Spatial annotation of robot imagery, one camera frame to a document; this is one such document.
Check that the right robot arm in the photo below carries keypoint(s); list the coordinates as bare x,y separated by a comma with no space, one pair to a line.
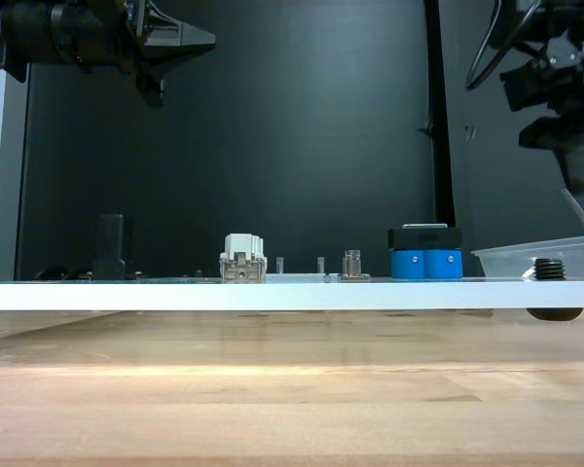
564,14

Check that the tall black block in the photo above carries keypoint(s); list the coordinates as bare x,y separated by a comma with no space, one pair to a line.
112,243

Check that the clear plastic container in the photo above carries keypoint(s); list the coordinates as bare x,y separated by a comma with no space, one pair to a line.
506,262

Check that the black threaded stud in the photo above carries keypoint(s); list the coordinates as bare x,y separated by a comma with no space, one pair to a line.
551,270

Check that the short steel peg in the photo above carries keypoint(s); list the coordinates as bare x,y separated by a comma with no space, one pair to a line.
280,265
320,265

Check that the steel socket fitting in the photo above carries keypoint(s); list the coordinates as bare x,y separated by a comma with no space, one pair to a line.
354,265

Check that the white task board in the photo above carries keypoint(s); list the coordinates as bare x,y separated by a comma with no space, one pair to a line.
272,295

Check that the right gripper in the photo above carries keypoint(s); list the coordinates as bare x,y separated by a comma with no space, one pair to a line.
564,97

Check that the black frame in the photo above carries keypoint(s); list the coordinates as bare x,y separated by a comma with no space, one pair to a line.
440,121

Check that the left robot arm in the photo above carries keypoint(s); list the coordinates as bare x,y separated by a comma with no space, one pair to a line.
39,29

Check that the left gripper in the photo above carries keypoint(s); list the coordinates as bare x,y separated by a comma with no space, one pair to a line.
143,73

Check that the blue socket block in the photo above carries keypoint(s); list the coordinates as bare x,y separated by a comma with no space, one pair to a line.
408,265
443,265

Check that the beige many-pin connector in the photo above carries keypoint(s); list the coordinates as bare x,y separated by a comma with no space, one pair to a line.
242,260

